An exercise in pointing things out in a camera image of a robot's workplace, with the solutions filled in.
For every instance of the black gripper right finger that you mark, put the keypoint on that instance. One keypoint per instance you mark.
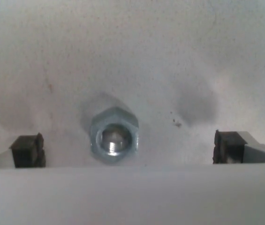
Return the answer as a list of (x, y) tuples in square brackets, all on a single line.
[(228, 146)]

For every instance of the metal hex bolt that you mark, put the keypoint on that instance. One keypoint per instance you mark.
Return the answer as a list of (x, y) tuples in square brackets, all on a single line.
[(113, 140)]

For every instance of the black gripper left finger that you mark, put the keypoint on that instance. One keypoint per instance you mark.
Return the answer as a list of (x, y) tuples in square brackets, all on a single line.
[(26, 152)]

